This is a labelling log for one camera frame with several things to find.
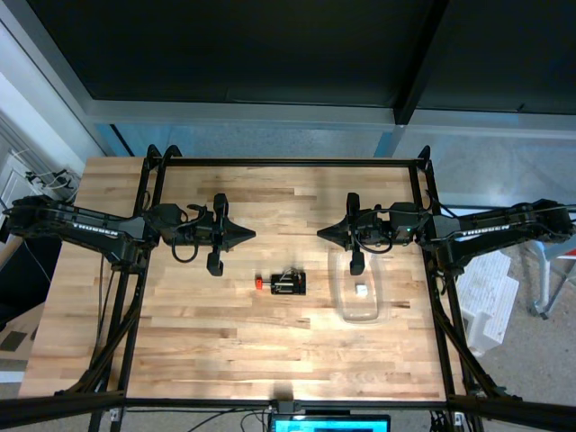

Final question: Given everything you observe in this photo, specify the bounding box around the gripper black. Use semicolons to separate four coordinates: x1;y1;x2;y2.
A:
316;192;392;277
188;193;257;277

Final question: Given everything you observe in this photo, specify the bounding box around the black vise with red knob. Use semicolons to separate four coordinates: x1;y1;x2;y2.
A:
254;271;309;297

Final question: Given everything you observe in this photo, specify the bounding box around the clear plastic tub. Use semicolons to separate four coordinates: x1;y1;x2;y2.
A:
328;246;390;326

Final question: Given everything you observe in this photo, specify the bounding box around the white foam packing piece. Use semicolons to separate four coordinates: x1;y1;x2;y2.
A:
454;249;521;359

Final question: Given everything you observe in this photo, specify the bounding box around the laptop with blue screen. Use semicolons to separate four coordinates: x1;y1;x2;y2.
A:
268;413;392;432

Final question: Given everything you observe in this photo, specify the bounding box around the black bulky case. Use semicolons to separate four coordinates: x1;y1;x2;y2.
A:
0;233;62;332

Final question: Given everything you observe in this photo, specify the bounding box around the brown cardboard box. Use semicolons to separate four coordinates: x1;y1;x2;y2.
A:
0;300;46;361

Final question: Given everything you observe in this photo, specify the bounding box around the red and white object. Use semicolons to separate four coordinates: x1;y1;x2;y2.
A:
556;233;576;262

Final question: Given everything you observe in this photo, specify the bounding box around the black flat pad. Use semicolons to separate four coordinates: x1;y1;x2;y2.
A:
0;330;27;353

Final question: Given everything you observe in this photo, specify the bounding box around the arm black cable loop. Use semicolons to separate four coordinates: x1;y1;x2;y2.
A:
170;242;200;264
351;205;395;257

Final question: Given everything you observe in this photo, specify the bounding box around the braided black-white cable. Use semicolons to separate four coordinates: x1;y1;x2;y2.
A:
276;266;302;287

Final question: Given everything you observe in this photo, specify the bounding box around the black aluminium frame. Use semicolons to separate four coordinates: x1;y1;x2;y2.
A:
0;143;576;432

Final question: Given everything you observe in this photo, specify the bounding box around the black vertical post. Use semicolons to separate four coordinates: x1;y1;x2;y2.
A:
393;0;451;126

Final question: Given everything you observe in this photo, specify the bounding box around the black and white cable bundle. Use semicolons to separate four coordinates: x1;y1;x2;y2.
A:
22;166;77;191

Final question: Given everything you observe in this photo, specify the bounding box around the grey metal chair frame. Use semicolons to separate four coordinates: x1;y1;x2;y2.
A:
524;238;576;321

